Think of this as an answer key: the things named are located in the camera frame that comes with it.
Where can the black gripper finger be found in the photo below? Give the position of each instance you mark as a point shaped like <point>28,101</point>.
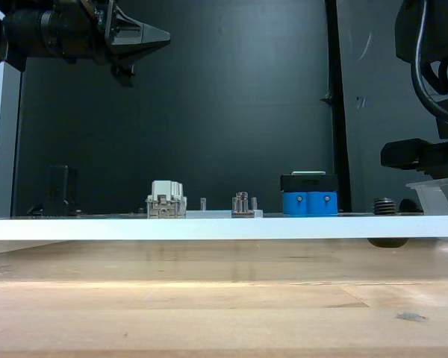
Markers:
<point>134,50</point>
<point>149,31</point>

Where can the black M12 threaded stud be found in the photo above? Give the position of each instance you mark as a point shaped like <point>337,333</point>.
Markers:
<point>384,207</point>

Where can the clear plastic tub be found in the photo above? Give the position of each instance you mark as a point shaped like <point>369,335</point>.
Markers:
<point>444,197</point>

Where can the black plug block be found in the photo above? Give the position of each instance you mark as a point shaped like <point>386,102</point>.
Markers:
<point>310,182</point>

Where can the grey connector housing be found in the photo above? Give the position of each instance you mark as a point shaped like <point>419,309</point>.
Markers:
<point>166,197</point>

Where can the silver metal pin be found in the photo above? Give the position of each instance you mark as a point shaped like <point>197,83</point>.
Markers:
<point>254,204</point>
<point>203,204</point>
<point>234,204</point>

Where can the small silver metal terminal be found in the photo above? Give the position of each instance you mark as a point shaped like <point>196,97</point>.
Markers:
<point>242,203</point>

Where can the clear acrylic plate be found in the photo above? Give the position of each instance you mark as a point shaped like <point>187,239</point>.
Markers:
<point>213,214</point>

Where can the white board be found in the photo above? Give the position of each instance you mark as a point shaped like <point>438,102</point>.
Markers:
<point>209,227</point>

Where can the blue double-lobed mount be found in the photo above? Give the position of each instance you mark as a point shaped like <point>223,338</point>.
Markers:
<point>310,205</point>

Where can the black bracket block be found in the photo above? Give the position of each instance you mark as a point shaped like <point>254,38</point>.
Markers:
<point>61,186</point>

